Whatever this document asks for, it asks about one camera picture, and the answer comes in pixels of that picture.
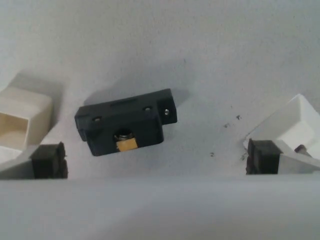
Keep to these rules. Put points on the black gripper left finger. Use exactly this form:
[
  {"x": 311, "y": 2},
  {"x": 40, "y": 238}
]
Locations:
[{"x": 47, "y": 162}]

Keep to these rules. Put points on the white plug holder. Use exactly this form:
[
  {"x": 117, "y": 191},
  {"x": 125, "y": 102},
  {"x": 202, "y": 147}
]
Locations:
[{"x": 295, "y": 117}]

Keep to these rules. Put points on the cream hollow plug holder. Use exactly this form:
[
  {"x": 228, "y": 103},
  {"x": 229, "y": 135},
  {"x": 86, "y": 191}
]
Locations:
[{"x": 25, "y": 100}]

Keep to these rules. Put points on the black D-SUB plug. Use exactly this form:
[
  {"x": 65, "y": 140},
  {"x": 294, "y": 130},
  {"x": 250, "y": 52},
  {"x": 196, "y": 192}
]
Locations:
[{"x": 125, "y": 117}]

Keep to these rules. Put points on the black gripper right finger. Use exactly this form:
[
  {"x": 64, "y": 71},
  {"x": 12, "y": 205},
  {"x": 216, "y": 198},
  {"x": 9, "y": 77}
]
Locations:
[{"x": 262, "y": 160}]

